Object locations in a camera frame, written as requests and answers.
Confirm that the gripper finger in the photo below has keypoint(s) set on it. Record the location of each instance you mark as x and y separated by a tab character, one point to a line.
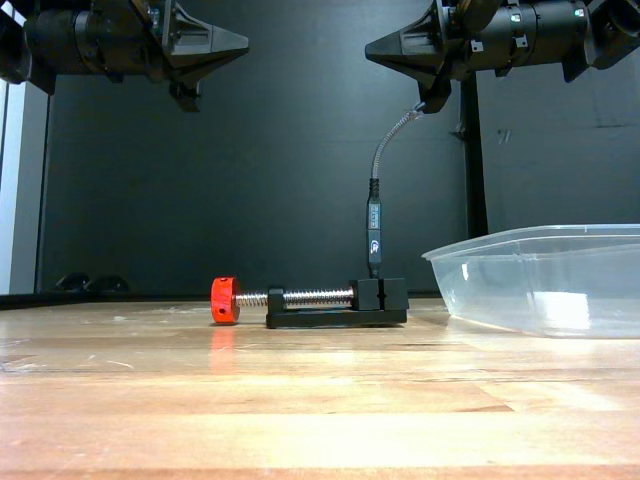
225	42
415	35
420	62
215	62

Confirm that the black vise with orange knob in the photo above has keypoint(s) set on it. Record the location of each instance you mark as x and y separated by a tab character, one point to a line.
380	295

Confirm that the clear plastic tub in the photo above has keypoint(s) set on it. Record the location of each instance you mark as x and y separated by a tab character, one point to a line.
500	300

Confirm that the small white block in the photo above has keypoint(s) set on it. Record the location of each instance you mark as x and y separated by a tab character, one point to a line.
560	307

